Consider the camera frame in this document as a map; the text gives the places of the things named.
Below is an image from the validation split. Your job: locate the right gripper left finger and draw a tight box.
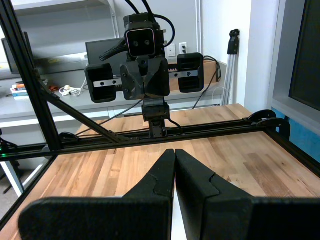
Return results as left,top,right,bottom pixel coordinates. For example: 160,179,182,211
17,149,175,240

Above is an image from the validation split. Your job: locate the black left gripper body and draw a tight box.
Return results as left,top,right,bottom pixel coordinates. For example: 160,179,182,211
84,52,205,104

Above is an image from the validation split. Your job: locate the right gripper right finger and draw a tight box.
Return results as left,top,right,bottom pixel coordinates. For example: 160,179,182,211
175,149,320,240

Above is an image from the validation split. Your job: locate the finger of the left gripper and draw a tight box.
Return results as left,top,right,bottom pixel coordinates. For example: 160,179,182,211
119,61,147,101
144,57,171,98

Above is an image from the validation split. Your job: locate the dark computer monitor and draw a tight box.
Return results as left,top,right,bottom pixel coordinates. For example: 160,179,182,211
1,31,32,75
85,38,127,76

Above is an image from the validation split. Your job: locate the grey desk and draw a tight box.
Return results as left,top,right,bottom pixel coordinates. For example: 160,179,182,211
0,67,226,126

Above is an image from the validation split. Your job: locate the brown cardboard box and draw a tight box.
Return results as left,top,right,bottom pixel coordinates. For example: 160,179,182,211
202,59,219,87

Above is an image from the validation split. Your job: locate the white task board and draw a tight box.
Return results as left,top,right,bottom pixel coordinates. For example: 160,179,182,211
171,186,188,240

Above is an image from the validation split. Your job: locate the stack of books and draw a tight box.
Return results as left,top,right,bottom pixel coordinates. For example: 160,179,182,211
9,83,30,98

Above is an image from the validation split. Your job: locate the white tripod stand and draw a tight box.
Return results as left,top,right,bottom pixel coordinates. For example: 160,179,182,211
226,28,241,106

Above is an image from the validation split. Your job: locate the black braided cable bundle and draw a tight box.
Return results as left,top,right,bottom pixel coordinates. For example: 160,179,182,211
99,41,127,61

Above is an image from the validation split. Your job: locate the white coiled cable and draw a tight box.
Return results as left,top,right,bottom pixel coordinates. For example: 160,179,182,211
59,84,83,97

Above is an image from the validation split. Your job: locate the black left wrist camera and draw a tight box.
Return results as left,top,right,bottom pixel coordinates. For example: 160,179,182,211
124,27,157,59

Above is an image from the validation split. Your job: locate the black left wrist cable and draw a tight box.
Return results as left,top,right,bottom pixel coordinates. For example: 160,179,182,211
152,13,176,48

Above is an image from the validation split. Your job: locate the black aluminium frame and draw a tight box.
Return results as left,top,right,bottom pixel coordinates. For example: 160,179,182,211
0,0,320,227

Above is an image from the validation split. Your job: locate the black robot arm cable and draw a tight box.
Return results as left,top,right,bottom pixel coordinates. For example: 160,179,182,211
123,0,154,16

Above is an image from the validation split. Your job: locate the white wall shelf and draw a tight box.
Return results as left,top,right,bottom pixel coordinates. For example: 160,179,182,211
13,0,118,33

